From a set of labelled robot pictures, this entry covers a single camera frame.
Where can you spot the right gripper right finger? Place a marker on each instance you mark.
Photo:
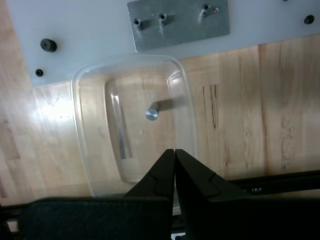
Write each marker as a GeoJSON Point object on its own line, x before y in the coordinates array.
{"type": "Point", "coordinates": [192, 180]}

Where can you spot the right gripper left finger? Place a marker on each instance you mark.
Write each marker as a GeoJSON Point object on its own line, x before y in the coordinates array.
{"type": "Point", "coordinates": [160, 182]}

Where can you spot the thick metal cylinder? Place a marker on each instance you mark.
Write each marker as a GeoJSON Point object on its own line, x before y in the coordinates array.
{"type": "Point", "coordinates": [152, 114]}

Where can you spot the clear plastic tub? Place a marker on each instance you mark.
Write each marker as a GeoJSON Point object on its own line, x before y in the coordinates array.
{"type": "Point", "coordinates": [155, 140]}

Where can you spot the grey metal plate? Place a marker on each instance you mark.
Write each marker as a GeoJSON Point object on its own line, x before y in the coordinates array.
{"type": "Point", "coordinates": [180, 32]}

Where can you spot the small black screw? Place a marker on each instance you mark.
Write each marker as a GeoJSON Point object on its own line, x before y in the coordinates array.
{"type": "Point", "coordinates": [309, 19]}
{"type": "Point", "coordinates": [39, 72]}

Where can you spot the white task board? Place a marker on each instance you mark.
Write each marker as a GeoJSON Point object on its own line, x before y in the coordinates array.
{"type": "Point", "coordinates": [87, 30]}

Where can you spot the black knob screw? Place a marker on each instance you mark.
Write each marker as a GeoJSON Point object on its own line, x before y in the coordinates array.
{"type": "Point", "coordinates": [48, 45]}

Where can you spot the black table frame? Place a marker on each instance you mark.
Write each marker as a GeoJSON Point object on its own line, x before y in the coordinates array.
{"type": "Point", "coordinates": [275, 183]}

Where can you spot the metal post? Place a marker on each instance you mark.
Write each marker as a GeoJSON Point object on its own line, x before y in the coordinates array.
{"type": "Point", "coordinates": [205, 8]}
{"type": "Point", "coordinates": [137, 23]}
{"type": "Point", "coordinates": [163, 18]}

